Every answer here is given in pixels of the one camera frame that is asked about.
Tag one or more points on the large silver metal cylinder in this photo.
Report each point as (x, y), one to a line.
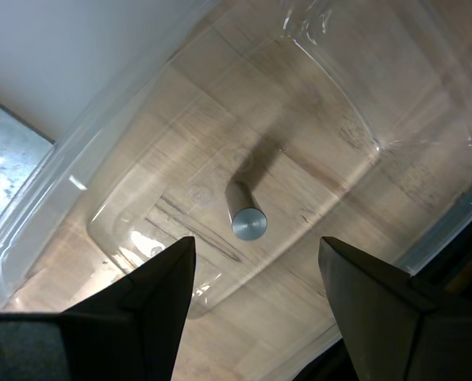
(249, 226)

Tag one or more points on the grey metal block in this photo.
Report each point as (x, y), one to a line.
(5, 166)

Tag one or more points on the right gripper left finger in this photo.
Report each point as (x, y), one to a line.
(100, 341)

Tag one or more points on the clear plastic tub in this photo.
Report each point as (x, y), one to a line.
(319, 79)

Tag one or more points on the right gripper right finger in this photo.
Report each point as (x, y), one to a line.
(378, 317)

